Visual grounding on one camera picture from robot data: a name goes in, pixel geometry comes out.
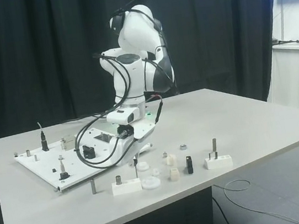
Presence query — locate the black USB plug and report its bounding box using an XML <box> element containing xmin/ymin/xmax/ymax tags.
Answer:
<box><xmin>184</xmin><ymin>154</ymin><xmax>196</xmax><ymax>175</ymax></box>

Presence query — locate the silver metal block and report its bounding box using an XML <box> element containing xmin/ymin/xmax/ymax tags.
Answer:
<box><xmin>59</xmin><ymin>135</ymin><xmax>78</xmax><ymax>153</ymax></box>

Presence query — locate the grey floor cable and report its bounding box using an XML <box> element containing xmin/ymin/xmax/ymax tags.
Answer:
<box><xmin>221</xmin><ymin>171</ymin><xmax>299</xmax><ymax>224</ymax></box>

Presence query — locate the white square peg holder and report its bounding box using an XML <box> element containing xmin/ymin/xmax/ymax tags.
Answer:
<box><xmin>204</xmin><ymin>153</ymin><xmax>234</xmax><ymax>171</ymax></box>

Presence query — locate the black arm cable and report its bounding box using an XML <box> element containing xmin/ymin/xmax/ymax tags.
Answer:
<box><xmin>111</xmin><ymin>0</ymin><xmax>180</xmax><ymax>103</ymax></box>

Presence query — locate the thin black rod on wire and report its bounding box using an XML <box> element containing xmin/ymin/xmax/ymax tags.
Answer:
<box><xmin>143</xmin><ymin>93</ymin><xmax>168</xmax><ymax>125</ymax></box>

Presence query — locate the white cabinet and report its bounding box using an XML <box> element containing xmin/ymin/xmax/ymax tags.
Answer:
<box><xmin>260</xmin><ymin>40</ymin><xmax>299</xmax><ymax>123</ymax></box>

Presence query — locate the black curtain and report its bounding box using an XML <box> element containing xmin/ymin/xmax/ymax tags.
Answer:
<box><xmin>0</xmin><ymin>0</ymin><xmax>299</xmax><ymax>224</ymax></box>

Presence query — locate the white round peg holder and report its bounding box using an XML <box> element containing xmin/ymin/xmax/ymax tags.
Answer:
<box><xmin>110</xmin><ymin>177</ymin><xmax>144</xmax><ymax>197</ymax></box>

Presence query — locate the white task board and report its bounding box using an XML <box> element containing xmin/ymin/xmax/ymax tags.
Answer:
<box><xmin>11</xmin><ymin>119</ymin><xmax>158</xmax><ymax>199</ymax></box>

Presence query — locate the white camera box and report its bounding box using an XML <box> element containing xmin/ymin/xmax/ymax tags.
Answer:
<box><xmin>105</xmin><ymin>106</ymin><xmax>139</xmax><ymax>129</ymax></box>

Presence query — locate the metal BNC plug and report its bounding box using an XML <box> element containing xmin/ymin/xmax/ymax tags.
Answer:
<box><xmin>58</xmin><ymin>155</ymin><xmax>67</xmax><ymax>173</ymax></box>

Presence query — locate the black plug with grey cable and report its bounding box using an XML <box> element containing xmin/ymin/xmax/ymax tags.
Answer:
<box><xmin>36</xmin><ymin>120</ymin><xmax>51</xmax><ymax>153</ymax></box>

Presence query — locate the white plug holder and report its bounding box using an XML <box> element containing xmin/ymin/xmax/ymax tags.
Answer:
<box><xmin>168</xmin><ymin>166</ymin><xmax>183</xmax><ymax>183</ymax></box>
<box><xmin>165</xmin><ymin>154</ymin><xmax>179</xmax><ymax>167</ymax></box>

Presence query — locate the large metal square peg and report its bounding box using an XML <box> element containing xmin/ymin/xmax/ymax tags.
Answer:
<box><xmin>211</xmin><ymin>137</ymin><xmax>220</xmax><ymax>160</ymax></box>

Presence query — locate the white medium gear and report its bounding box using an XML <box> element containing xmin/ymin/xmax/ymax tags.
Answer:
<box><xmin>136</xmin><ymin>161</ymin><xmax>151</xmax><ymax>173</ymax></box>

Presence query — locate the white large gear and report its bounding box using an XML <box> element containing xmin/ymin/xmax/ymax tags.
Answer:
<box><xmin>140</xmin><ymin>175</ymin><xmax>162</xmax><ymax>190</ymax></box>

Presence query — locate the black gripper cable bundle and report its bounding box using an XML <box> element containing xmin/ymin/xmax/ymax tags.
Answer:
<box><xmin>62</xmin><ymin>49</ymin><xmax>140</xmax><ymax>174</ymax></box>

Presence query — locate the black D-SUB plug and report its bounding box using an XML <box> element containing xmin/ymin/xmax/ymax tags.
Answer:
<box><xmin>81</xmin><ymin>143</ymin><xmax>97</xmax><ymax>161</ymax></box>

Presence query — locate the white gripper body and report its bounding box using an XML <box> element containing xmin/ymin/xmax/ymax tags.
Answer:
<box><xmin>105</xmin><ymin>131</ymin><xmax>147</xmax><ymax>169</ymax></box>

